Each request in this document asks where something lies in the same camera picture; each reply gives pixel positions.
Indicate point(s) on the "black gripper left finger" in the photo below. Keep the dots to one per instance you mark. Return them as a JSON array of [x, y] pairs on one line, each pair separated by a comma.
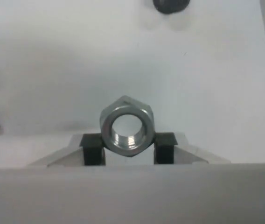
[[92, 149]]

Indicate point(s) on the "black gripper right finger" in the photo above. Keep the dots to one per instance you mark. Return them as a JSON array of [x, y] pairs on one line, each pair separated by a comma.
[[165, 149]]

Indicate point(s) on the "metal hex bolt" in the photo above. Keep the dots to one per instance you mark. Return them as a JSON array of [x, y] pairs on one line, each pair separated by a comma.
[[109, 112]]

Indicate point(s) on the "white task board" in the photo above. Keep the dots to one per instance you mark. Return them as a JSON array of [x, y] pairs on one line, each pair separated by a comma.
[[132, 58]]

